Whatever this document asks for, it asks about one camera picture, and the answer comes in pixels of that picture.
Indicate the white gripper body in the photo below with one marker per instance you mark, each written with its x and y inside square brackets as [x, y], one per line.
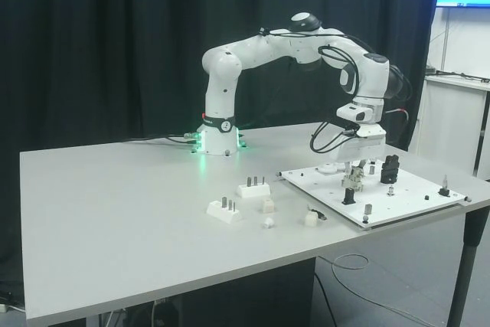
[363, 150]

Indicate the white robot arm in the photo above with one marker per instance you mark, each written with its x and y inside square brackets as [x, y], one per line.
[222, 93]

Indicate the metal BNC plug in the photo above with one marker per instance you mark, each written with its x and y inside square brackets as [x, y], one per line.
[391, 190]

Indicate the white box dark window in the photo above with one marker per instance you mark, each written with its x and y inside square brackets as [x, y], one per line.
[352, 113]

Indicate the black USB plug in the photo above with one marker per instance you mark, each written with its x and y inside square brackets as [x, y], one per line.
[321, 216]

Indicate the white task board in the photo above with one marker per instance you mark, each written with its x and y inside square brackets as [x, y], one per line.
[413, 197]

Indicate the white cube plug holder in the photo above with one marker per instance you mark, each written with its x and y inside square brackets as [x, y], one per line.
[267, 205]
[311, 220]

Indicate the white cabinet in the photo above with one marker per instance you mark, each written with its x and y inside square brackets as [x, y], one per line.
[451, 124]

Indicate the white peg holder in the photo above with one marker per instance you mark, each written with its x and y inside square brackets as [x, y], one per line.
[224, 215]
[254, 192]

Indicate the white small gear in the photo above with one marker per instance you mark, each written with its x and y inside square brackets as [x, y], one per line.
[267, 223]

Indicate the black table leg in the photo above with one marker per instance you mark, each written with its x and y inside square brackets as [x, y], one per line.
[465, 265]

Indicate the black curtain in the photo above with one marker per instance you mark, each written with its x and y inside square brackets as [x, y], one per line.
[95, 36]

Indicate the flat white mount plate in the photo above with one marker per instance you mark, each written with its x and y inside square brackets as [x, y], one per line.
[371, 130]

